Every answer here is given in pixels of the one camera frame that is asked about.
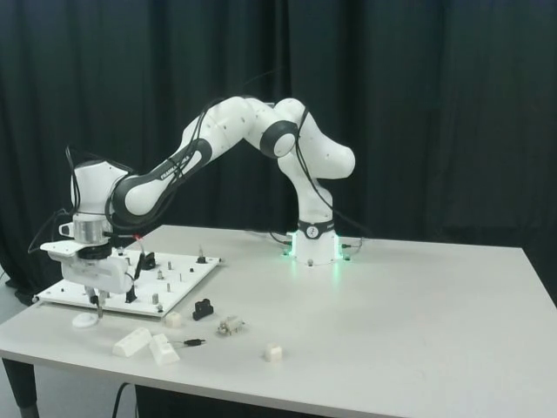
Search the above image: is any thin black rod on wire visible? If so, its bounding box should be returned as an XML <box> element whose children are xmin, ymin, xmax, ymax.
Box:
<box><xmin>105</xmin><ymin>233</ymin><xmax>145</xmax><ymax>280</ymax></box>

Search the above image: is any black cable under table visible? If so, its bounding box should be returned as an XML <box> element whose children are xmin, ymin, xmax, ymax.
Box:
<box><xmin>113</xmin><ymin>381</ymin><xmax>137</xmax><ymax>418</ymax></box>

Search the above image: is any white task board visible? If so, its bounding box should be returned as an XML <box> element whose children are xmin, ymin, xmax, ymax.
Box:
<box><xmin>33</xmin><ymin>248</ymin><xmax>225</xmax><ymax>316</ymax></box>

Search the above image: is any white large gear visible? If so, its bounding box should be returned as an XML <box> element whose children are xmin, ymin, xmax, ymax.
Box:
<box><xmin>71</xmin><ymin>313</ymin><xmax>101</xmax><ymax>330</ymax></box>

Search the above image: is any long white peg holder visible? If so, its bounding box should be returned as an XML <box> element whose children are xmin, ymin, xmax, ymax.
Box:
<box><xmin>149</xmin><ymin>334</ymin><xmax>181</xmax><ymax>364</ymax></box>
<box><xmin>113</xmin><ymin>328</ymin><xmax>153</xmax><ymax>358</ymax></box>

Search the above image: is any black curtain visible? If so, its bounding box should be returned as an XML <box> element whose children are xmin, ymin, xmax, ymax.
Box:
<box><xmin>0</xmin><ymin>0</ymin><xmax>557</xmax><ymax>289</ymax></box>

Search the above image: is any black cable at arm foot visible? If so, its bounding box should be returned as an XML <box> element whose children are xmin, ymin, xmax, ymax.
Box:
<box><xmin>338</xmin><ymin>236</ymin><xmax>377</xmax><ymax>253</ymax></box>
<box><xmin>242</xmin><ymin>227</ymin><xmax>294</xmax><ymax>246</ymax></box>

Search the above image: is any black D-SUB plug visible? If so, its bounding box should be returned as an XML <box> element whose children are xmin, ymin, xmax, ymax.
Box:
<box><xmin>191</xmin><ymin>298</ymin><xmax>216</xmax><ymax>321</ymax></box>

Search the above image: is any black table leg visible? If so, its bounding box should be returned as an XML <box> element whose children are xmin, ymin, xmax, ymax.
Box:
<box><xmin>1</xmin><ymin>357</ymin><xmax>38</xmax><ymax>418</ymax></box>

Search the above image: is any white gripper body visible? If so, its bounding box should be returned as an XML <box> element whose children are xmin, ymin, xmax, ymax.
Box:
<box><xmin>60</xmin><ymin>253</ymin><xmax>134</xmax><ymax>294</ymax></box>

